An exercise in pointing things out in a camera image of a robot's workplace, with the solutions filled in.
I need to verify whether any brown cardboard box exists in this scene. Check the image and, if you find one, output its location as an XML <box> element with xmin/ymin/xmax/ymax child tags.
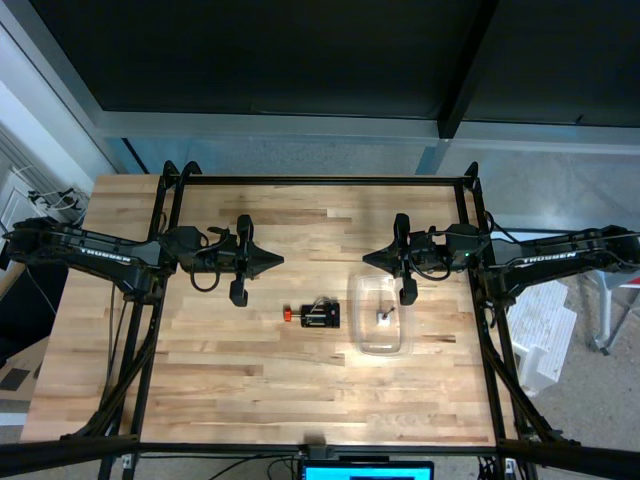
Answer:
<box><xmin>0</xmin><ymin>333</ymin><xmax>51</xmax><ymax>401</ymax></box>

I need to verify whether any black vertical post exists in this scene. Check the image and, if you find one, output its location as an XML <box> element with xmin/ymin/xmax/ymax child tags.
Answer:
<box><xmin>437</xmin><ymin>0</ymin><xmax>501</xmax><ymax>140</ymax></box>

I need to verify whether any tangled cable bundle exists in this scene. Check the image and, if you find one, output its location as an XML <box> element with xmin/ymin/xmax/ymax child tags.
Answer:
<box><xmin>27</xmin><ymin>187</ymin><xmax>89</xmax><ymax>212</ymax></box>

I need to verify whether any laptop screen blue edge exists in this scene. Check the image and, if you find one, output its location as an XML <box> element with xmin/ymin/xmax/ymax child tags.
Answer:
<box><xmin>299</xmin><ymin>459</ymin><xmax>435</xmax><ymax>480</ymax></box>

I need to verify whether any black metal frame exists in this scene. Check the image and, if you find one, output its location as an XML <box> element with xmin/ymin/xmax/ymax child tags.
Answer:
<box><xmin>0</xmin><ymin>159</ymin><xmax>640</xmax><ymax>480</ymax></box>

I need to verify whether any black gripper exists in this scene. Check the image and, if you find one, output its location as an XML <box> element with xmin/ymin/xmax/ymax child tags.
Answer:
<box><xmin>197</xmin><ymin>214</ymin><xmax>285</xmax><ymax>307</ymax></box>
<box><xmin>361</xmin><ymin>213</ymin><xmax>446</xmax><ymax>306</ymax></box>

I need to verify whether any black clamp with red knob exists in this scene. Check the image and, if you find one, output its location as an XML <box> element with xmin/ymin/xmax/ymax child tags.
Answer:
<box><xmin>282</xmin><ymin>297</ymin><xmax>343</xmax><ymax>331</ymax></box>

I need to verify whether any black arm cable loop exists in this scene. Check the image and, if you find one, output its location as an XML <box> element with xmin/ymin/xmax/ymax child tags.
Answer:
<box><xmin>414</xmin><ymin>262</ymin><xmax>454</xmax><ymax>280</ymax></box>
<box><xmin>189</xmin><ymin>267</ymin><xmax>222</xmax><ymax>293</ymax></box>

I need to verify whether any white foam packing piece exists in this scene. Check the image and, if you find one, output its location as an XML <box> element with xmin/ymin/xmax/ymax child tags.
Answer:
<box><xmin>505</xmin><ymin>282</ymin><xmax>580</xmax><ymax>400</ymax></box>

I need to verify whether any small black table camera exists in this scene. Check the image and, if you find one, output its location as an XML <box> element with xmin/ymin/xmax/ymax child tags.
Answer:
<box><xmin>298</xmin><ymin>438</ymin><xmax>334</xmax><ymax>460</ymax></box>

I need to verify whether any clear plastic tub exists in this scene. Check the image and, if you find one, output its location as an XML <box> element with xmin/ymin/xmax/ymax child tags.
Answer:
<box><xmin>348</xmin><ymin>272</ymin><xmax>417</xmax><ymax>359</ymax></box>

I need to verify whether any grey metal stand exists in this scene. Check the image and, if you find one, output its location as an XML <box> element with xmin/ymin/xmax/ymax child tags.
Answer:
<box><xmin>578</xmin><ymin>269</ymin><xmax>640</xmax><ymax>357</ymax></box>

